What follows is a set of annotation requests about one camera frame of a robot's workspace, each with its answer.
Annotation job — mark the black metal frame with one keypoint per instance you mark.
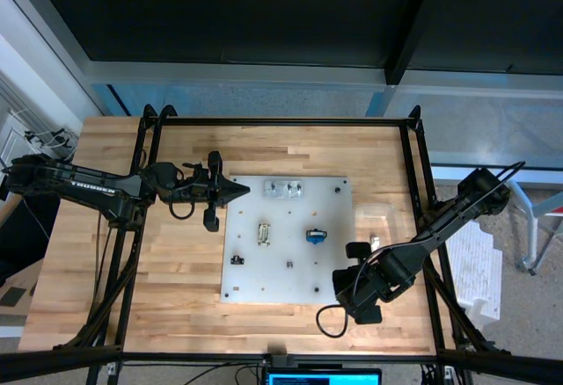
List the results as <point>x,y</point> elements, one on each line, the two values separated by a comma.
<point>281,121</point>

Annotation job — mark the blue laptop screen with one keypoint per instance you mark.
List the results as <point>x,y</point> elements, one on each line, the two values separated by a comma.
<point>321,378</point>

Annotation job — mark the black wall post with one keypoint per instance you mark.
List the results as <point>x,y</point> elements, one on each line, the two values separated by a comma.
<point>409,38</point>

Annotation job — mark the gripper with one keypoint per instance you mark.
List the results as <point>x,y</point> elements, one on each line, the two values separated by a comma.
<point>211,220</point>
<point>368,314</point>

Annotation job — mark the grey metal chair frame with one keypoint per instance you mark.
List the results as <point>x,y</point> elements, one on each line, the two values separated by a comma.
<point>532,235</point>

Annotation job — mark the white task board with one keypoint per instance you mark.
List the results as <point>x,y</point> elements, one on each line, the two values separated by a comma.
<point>272,279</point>

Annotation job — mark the blue and black connector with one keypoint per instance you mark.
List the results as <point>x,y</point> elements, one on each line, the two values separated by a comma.
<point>315,237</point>

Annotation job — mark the aluminium clamp block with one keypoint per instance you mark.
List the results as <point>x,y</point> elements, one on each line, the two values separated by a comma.
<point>281,189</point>

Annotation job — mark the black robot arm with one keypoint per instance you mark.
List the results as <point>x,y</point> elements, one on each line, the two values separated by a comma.
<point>92,185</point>
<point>444,222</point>

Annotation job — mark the white foam block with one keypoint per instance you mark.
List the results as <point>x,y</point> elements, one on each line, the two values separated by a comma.
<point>475,270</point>

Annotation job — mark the black table-level camera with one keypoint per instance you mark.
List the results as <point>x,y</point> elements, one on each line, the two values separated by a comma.
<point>281,360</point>

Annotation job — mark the small white connector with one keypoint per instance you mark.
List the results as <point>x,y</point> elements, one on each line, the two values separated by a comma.
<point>375,241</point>

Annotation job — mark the grey multi-pin connector housing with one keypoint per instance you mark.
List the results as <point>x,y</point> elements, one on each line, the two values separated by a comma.
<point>263,233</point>

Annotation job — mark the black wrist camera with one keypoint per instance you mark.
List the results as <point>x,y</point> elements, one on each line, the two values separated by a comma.
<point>342,286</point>

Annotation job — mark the cardboard box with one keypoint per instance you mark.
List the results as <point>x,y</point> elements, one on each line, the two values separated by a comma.
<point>22,279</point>

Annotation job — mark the clear plastic tub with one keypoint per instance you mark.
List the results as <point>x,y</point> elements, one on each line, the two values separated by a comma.
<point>374,218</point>

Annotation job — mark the small black clamp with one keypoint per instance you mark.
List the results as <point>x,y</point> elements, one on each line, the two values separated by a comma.
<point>237,260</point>

